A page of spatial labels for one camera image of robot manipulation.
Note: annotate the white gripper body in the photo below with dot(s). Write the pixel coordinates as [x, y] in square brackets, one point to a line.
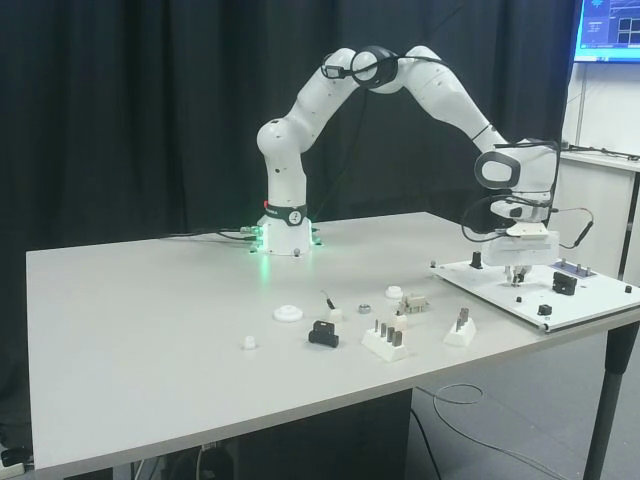
[520, 250]

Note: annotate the metal BNC plug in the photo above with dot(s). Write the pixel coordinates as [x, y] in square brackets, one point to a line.
[515, 282]

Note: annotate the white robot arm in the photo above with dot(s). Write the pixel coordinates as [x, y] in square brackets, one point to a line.
[282, 150]

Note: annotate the flat white mounting plate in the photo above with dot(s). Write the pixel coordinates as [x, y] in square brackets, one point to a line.
[527, 230]

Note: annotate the white task board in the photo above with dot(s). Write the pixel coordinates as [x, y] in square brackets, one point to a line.
[490, 295]

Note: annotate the white round peg holder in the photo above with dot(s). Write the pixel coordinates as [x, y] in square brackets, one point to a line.
[460, 336]

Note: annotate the white cabinet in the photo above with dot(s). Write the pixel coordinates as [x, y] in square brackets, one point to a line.
[600, 210]

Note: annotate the grey metal connector block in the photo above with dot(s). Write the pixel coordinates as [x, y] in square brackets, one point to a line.
[413, 305]

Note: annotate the white medium gear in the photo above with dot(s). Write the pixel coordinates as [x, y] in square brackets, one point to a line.
[394, 292]

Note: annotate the small white bolt holder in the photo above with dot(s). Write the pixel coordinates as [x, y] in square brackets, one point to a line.
[399, 322]

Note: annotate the large metal square peg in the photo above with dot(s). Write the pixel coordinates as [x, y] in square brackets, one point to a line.
[398, 339]

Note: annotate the medium metal square peg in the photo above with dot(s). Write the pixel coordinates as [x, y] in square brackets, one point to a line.
[391, 334]

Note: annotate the small metal square peg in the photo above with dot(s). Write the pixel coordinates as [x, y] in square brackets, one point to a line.
[384, 331]

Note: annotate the white square peg holder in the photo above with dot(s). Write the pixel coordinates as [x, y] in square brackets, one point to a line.
[387, 351]

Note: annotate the black table leg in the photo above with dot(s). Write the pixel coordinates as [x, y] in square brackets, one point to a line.
[607, 400]

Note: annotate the small white plug holder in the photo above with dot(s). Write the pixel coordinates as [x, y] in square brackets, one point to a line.
[336, 315]

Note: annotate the black D-SUB plug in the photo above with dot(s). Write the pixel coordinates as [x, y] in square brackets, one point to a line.
[325, 335]

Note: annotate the white large gear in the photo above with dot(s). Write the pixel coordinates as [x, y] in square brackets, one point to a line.
[287, 313]

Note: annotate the blue screen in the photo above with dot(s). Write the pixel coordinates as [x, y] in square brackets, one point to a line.
[610, 30]

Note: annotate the white small gear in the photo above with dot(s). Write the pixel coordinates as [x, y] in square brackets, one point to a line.
[248, 343]

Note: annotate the black curtain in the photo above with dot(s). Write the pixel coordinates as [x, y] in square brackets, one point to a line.
[125, 100]

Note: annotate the white power strip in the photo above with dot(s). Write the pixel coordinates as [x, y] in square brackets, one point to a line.
[12, 469]

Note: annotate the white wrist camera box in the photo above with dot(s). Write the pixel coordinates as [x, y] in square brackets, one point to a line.
[506, 208]

